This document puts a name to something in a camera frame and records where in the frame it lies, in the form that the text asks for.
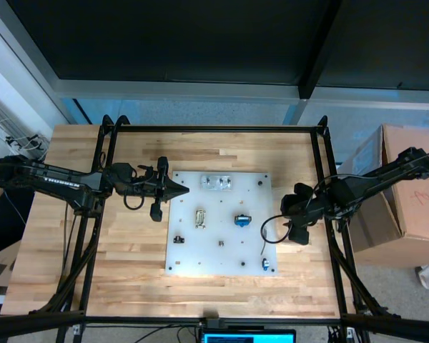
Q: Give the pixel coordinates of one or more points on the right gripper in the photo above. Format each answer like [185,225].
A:
[294,209]

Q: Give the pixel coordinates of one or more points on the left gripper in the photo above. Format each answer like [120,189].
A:
[160,189]

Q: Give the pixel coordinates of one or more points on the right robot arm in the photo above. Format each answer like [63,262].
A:
[364,187]

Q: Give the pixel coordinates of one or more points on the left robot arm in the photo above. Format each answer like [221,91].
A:
[62,183]

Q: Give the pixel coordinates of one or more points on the beige many-pin connector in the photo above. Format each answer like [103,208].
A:
[200,219]

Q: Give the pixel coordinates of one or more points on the black block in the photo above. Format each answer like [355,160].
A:
[179,239]

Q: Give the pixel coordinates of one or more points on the large blue socket block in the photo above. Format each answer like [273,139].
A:
[242,220]

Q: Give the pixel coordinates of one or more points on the small blue socket block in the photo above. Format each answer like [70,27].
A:
[265,264]

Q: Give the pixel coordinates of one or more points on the white task board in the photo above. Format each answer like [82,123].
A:
[218,250]

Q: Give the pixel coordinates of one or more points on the cardboard box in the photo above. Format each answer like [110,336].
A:
[414,221]

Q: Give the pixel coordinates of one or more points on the blue screen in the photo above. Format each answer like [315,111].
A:
[246,337]

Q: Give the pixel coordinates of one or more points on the black frame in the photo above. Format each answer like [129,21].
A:
[321,171]

